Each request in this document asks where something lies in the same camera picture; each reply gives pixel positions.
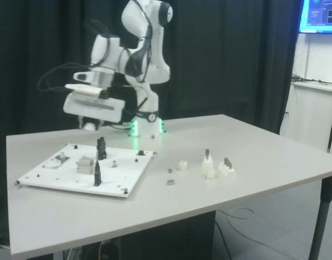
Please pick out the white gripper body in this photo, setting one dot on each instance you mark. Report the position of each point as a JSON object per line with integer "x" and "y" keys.
{"x": 94, "y": 107}

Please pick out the white medium gear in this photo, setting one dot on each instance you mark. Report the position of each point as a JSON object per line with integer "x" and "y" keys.
{"x": 90, "y": 126}

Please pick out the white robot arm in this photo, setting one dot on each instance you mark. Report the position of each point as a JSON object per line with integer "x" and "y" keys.
{"x": 152, "y": 67}

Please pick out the white large gear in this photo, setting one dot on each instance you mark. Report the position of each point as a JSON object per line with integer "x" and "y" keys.
{"x": 52, "y": 164}

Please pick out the black D-SUB plug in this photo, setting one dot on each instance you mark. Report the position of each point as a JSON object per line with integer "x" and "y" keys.
{"x": 101, "y": 149}

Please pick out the metal BNC plug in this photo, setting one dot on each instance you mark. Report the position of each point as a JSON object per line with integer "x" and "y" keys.
{"x": 114, "y": 163}

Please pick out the black upright plug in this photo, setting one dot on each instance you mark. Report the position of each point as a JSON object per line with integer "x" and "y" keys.
{"x": 97, "y": 174}

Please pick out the black round plug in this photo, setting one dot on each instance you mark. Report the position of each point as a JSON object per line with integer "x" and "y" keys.
{"x": 140, "y": 153}

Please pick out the white task board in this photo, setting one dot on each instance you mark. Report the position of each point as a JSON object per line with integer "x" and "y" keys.
{"x": 81, "y": 181}

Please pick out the round metal nut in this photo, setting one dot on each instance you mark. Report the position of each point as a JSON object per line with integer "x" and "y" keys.
{"x": 170, "y": 182}

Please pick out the cream small holder block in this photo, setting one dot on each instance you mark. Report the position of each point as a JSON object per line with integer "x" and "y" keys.
{"x": 182, "y": 165}
{"x": 210, "y": 174}

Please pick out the white single peg holder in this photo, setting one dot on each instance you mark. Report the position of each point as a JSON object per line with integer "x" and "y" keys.
{"x": 207, "y": 163}

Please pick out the white multi peg holder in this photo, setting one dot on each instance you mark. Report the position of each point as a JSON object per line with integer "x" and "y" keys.
{"x": 227, "y": 172}

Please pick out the black curtain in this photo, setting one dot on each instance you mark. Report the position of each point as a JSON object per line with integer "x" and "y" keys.
{"x": 236, "y": 67}

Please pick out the white cabinet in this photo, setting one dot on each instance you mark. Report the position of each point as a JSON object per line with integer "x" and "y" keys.
{"x": 309, "y": 116}

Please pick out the black table leg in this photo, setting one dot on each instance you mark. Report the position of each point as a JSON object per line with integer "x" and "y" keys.
{"x": 321, "y": 216}

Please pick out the blue monitor screen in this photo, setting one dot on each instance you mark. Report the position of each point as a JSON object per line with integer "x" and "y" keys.
{"x": 320, "y": 13}

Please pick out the flat white mount plate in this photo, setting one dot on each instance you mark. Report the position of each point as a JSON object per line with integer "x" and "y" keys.
{"x": 84, "y": 88}

